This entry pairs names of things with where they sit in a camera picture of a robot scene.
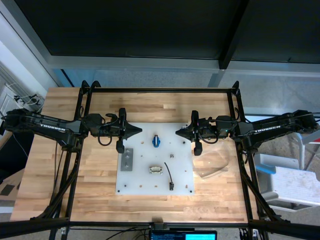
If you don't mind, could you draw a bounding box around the black USB connector with cable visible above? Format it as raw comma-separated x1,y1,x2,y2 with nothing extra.
163,161,175,187

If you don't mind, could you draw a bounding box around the power strip with cables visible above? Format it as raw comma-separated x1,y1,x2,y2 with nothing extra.
13,93,45,112

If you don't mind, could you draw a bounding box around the small grey camera box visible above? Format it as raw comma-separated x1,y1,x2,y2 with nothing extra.
152,216,167,231

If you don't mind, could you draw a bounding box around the white board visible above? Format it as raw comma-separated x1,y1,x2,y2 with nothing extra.
115,121,195,195

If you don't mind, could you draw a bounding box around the laptop screen with blue edge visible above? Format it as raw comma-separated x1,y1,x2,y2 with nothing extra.
149,229,218,240

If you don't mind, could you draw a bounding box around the blue clamp with white insert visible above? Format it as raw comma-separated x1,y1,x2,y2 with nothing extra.
151,134,162,149

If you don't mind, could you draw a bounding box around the black overhead beam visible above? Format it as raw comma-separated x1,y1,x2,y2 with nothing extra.
218,0,251,70

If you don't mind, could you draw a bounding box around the white step stool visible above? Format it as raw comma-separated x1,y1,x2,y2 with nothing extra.
254,152,320,213

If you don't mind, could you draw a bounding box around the black aluminium frame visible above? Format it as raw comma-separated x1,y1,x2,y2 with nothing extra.
0,79,320,240

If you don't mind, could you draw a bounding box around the cardboard box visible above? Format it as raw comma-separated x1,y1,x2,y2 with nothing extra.
0,167,26,201

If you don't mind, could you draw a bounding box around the clear plastic tub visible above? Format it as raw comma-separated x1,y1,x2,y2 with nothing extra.
192,143,231,181

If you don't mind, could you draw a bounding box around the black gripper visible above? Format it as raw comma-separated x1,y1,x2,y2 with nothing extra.
100,107,143,154
175,110,217,156

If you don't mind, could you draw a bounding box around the white metal stand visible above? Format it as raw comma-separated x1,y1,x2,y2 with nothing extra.
296,131,320,171

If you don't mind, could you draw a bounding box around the grey metal socket plate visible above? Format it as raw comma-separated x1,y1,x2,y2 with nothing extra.
120,147,134,172

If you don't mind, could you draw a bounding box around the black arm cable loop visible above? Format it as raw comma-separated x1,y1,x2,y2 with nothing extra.
97,129,113,147
199,134,219,145

